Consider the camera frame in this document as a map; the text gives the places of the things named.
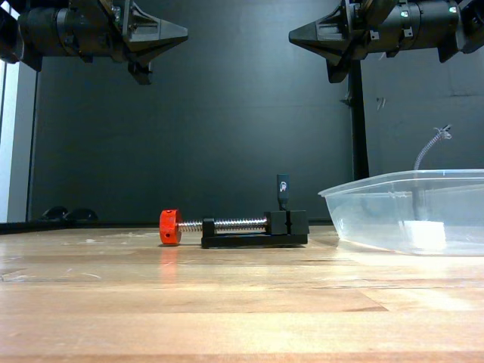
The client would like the USB-C plug with braided cable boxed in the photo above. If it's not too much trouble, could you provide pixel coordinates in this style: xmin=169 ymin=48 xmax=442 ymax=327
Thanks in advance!
xmin=412 ymin=123 xmax=454 ymax=224

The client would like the dark USB-C socket adapter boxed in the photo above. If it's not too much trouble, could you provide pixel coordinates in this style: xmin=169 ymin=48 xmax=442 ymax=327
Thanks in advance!
xmin=275 ymin=173 xmax=291 ymax=212

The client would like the black vise with orange knob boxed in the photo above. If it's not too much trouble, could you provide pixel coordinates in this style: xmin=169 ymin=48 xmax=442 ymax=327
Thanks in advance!
xmin=158 ymin=208 xmax=309 ymax=250

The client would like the clear plastic tub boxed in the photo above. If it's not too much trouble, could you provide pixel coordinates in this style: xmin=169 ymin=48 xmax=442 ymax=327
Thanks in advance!
xmin=317 ymin=169 xmax=484 ymax=258

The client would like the small white block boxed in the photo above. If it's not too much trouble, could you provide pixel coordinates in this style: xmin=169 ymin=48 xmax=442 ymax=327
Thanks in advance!
xmin=402 ymin=220 xmax=447 ymax=254

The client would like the black arched bracket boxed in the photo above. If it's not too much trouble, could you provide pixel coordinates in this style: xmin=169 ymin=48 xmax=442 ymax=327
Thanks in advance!
xmin=64 ymin=207 xmax=100 ymax=222
xmin=40 ymin=206 xmax=70 ymax=222

